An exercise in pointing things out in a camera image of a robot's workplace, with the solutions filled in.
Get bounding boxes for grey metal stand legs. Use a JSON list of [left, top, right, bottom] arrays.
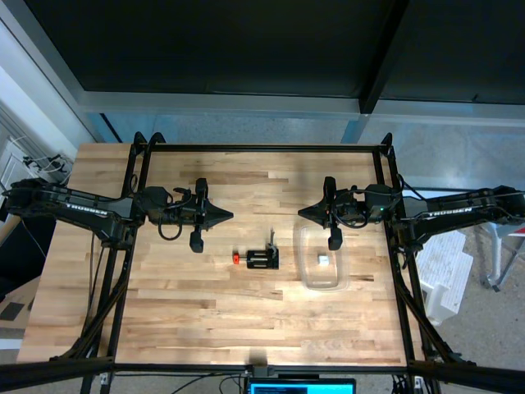
[[479, 223, 525, 293]]

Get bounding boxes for clear plastic tub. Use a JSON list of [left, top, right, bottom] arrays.
[[295, 223, 349, 293]]

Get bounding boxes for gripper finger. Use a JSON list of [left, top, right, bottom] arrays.
[[297, 212, 328, 228], [297, 196, 327, 214], [207, 213, 235, 231], [207, 198, 235, 216]]

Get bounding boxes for black table-level camera mount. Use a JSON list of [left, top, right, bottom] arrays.
[[249, 356, 272, 377]]

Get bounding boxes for black metal vise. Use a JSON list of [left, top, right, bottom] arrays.
[[240, 247, 281, 271]]

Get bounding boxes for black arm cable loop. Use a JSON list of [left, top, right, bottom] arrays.
[[157, 213, 184, 241]]

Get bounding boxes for white cable bundle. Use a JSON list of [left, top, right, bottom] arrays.
[[22, 153, 69, 173]]

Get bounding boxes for black camera cable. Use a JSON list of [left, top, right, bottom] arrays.
[[171, 186, 194, 204]]

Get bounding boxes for black aluminium frame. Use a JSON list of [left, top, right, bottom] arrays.
[[0, 131, 525, 394]]

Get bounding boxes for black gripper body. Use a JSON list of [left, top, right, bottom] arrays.
[[160, 177, 210, 254], [325, 176, 368, 251]]

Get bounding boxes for white foam packaging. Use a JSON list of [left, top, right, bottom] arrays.
[[416, 229, 475, 328]]

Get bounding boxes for laptop screen with blue edge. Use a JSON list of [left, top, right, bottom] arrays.
[[244, 377, 357, 394]]

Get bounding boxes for brown cardboard box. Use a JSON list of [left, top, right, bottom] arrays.
[[0, 274, 42, 329]]

